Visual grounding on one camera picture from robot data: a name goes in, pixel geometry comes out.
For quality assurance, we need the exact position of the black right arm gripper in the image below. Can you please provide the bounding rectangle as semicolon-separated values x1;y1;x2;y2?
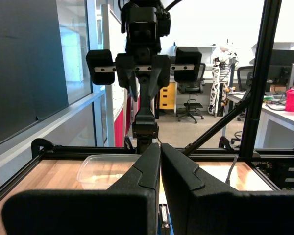
85;46;203;102

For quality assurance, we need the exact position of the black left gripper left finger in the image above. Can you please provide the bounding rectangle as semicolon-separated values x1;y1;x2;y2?
1;142;161;235

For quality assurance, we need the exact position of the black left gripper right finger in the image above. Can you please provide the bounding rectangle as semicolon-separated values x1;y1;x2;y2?
161;144;294;235

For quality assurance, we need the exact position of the yellow drawer cabinet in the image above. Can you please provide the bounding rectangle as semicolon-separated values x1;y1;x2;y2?
158;82;176;110

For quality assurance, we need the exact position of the white and red partition panel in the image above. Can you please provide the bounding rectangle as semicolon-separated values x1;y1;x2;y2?
101;3;130;147

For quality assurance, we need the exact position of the white desk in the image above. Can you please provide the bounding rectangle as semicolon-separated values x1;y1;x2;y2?
170;73;211;116
226;92;294;149

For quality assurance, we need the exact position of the clear plastic tub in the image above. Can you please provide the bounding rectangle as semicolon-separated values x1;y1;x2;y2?
77;154;143;190

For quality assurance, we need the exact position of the black office chair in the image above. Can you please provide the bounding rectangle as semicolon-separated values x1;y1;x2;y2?
231;65;254;147
175;63;207;123

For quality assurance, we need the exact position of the white lattice structure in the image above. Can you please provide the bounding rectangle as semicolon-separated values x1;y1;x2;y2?
209;38;239;116

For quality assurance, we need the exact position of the black controller box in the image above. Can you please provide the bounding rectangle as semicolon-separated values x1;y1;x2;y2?
252;156;294;191

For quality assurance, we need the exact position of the dark computer monitor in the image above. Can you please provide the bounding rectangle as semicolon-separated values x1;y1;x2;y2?
266;48;294;86

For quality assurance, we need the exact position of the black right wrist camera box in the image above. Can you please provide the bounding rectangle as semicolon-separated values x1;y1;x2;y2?
125;6;160;48

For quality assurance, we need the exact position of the blue D-sub connector mount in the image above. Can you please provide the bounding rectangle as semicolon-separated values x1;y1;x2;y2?
158;203;173;235

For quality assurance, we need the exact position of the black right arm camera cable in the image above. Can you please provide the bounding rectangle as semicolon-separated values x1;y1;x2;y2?
161;0;184;13

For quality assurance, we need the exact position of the black aluminium frame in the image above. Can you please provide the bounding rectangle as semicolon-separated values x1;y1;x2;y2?
0;0;294;205

